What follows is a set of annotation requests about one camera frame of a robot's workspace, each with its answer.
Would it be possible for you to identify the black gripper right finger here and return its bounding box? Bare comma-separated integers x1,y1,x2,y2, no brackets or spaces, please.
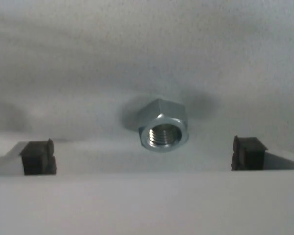
231,135,294,172

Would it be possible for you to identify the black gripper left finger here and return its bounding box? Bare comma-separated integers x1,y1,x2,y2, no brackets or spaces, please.
0,138,58,176

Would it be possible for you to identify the metal hex nut bolt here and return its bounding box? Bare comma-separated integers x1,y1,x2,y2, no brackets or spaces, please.
136,98,190,152

